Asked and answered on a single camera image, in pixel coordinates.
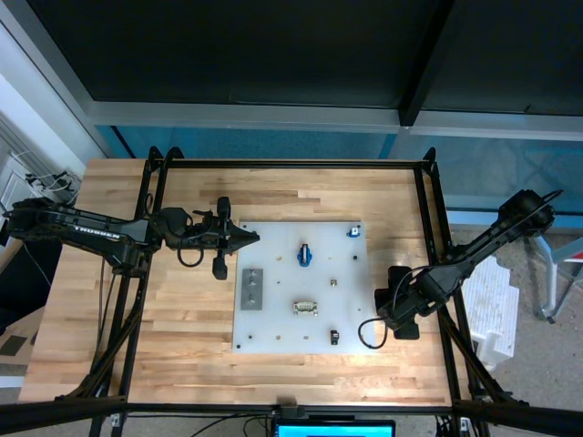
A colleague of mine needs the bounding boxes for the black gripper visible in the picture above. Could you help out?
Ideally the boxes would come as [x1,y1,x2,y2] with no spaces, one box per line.
[373,265,423,340]
[193,196,261,280]

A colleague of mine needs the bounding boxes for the grey metal plate with pegs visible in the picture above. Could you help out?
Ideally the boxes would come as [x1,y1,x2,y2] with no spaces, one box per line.
[240,268,266,312]

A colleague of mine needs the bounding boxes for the white plastic task board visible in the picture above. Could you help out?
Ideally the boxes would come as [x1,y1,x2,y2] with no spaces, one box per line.
[231,220,380,355]

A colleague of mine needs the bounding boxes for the grey metal stand legs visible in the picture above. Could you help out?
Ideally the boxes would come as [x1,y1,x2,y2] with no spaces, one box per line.
[527,234,583,325]

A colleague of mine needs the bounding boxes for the blue-lit screen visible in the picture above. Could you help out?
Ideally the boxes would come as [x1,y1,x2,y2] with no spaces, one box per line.
[271,419,397,437]

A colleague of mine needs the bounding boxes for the brown cardboard box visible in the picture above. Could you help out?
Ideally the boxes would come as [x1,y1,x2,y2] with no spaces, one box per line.
[0,304,46,365]

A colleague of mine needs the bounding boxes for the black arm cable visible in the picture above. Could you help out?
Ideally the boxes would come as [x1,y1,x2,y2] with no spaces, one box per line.
[357,315,390,351]
[177,239,204,268]

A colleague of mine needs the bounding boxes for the black table-level camera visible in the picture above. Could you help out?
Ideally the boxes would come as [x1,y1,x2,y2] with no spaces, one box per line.
[272,398,304,419]

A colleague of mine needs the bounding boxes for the white cables with black plugs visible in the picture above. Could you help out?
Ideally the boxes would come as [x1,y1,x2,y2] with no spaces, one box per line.
[22,170,82,204]

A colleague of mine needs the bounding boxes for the black aluminium frame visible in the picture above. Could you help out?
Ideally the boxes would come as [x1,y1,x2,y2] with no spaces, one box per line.
[0,0,583,437]

